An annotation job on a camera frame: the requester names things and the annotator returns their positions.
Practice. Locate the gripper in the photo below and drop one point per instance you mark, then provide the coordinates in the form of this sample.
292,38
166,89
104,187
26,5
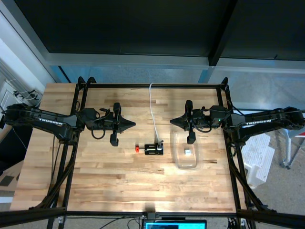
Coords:
116,124
190,121

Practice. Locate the red and white panel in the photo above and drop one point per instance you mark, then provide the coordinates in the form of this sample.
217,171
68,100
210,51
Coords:
301,135

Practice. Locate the clear plastic tub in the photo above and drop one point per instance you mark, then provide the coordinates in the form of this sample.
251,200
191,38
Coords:
190,164

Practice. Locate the black metal frame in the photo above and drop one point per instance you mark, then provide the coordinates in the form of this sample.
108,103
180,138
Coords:
35,213

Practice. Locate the black low camera box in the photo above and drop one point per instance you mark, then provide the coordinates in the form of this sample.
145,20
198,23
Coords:
150,215

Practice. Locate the white receptacle socket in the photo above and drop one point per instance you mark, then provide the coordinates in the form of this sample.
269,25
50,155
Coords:
158,145

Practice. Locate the white foam block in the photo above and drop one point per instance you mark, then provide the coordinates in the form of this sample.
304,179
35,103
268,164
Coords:
188,152

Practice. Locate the black vise with red knob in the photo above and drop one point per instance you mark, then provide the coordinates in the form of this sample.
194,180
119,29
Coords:
150,149

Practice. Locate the black chair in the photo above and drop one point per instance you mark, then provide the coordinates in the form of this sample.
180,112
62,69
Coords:
12,148

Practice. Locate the cardboard box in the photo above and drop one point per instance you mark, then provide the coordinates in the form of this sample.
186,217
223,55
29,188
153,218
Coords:
9,173

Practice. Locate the grey metal chair frame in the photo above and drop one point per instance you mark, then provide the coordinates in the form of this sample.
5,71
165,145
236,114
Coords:
288,148

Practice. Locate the laptop with blue screen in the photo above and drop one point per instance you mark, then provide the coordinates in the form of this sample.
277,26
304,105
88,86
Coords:
174,225

